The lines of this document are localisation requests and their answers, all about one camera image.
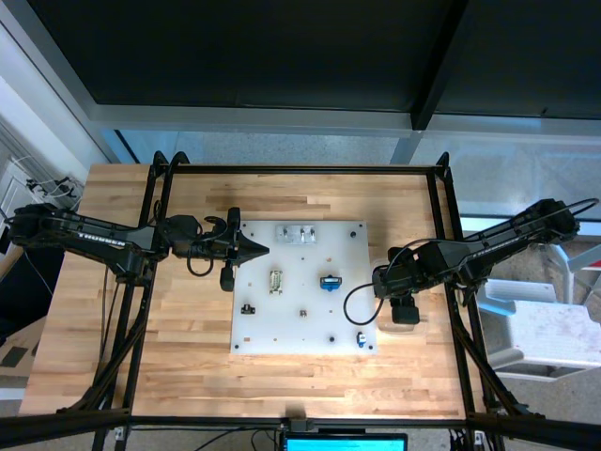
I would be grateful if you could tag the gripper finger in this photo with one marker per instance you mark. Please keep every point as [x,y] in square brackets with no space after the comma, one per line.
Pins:
[250,254]
[251,245]

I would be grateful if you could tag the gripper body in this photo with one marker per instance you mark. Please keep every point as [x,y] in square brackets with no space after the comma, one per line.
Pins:
[406,314]
[220,246]

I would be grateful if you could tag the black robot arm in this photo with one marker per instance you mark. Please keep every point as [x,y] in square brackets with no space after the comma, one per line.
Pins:
[497,244]
[103,239]

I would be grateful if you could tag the clear plastic tub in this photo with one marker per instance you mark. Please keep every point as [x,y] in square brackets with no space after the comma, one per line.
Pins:
[387,329]

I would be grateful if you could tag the beige connector housing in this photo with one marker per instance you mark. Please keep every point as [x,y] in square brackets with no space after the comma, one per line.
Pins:
[277,282]

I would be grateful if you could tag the blue white small connector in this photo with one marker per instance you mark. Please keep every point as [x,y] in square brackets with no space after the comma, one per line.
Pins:
[361,339]

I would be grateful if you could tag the black plug connector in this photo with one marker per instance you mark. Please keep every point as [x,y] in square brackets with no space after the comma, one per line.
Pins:
[247,309]

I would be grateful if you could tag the white board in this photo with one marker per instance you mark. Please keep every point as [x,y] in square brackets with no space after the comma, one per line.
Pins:
[282,329]

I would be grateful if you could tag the grey metal beam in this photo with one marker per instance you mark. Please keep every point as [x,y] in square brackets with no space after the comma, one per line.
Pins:
[282,117]

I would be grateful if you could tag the blue screen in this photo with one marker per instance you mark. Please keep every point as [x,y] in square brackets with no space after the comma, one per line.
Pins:
[343,444]

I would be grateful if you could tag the white plastic chair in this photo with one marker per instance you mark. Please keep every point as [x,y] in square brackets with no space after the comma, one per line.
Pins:
[554,329]

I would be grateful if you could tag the grey metal stand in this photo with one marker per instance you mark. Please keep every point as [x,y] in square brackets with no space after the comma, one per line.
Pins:
[569,282]

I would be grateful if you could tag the brown cardboard box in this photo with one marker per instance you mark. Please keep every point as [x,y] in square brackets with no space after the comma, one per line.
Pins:
[33,343]

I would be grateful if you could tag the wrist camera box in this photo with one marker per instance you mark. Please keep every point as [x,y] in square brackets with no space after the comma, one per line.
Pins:
[381,282]

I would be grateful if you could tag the blue black connector mount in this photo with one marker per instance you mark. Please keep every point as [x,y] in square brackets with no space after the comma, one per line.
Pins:
[330,283]

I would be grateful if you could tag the black table frame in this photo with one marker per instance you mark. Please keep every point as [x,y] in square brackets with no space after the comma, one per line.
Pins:
[300,169]

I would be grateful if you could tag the black table camera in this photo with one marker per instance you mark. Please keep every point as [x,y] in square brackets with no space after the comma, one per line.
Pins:
[297,423]

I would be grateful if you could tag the black vertical post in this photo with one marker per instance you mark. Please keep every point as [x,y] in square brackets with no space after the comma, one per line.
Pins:
[439,61]

